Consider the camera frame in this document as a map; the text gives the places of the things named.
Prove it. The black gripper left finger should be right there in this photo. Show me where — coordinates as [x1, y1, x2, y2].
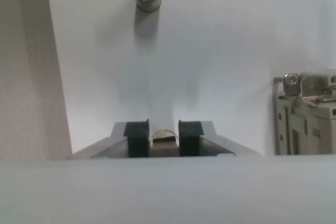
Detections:
[65, 119, 151, 160]

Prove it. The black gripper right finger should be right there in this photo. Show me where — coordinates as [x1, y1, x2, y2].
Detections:
[178, 119, 261, 158]

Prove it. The white task board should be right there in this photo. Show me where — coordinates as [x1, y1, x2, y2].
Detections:
[44, 0, 336, 161]

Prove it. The metal square peg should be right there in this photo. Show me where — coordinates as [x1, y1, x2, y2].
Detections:
[149, 129, 180, 158]

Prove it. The grey connector block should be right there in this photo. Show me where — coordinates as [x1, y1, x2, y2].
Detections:
[272, 71, 336, 156]

